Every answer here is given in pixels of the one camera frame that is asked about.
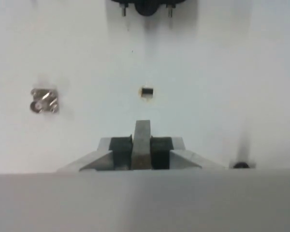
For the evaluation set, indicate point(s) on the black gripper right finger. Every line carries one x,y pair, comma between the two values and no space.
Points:
160,154

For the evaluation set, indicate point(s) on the white task board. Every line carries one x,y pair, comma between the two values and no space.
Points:
207,72

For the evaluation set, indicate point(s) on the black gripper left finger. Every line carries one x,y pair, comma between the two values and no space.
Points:
119,152

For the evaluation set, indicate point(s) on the black D-SUB plug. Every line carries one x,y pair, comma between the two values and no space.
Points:
146,6

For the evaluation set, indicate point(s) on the metal square peg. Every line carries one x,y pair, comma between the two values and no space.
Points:
141,142

